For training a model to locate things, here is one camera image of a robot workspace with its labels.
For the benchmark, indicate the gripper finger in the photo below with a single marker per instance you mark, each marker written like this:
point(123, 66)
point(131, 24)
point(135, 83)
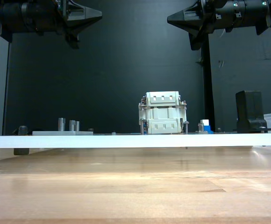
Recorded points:
point(194, 28)
point(88, 12)
point(189, 16)
point(79, 25)

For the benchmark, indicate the beige HAN10E connector insert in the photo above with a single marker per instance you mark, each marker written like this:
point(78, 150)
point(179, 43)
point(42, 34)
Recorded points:
point(162, 98)

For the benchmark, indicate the beige HAN10E base socket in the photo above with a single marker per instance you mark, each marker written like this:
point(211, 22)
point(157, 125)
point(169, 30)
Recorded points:
point(163, 121)

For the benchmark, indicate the black connector housing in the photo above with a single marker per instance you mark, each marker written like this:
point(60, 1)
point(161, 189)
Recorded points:
point(248, 109)

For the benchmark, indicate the small blue white connector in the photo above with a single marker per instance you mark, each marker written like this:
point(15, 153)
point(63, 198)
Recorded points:
point(207, 128)

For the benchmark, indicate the white taskboard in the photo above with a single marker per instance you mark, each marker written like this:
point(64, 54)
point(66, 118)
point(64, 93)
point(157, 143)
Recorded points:
point(135, 141)

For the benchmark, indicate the small silver socket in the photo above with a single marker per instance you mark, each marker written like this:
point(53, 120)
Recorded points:
point(200, 128)

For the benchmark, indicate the grey metal plate with pegs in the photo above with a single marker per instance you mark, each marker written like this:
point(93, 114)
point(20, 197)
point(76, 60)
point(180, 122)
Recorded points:
point(60, 133)

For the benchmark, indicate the black threaded standoff screw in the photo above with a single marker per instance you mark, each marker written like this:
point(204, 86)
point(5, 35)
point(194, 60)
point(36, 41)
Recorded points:
point(23, 130)

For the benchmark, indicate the black aluminium frame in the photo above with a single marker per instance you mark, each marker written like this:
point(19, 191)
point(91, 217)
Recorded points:
point(208, 93)

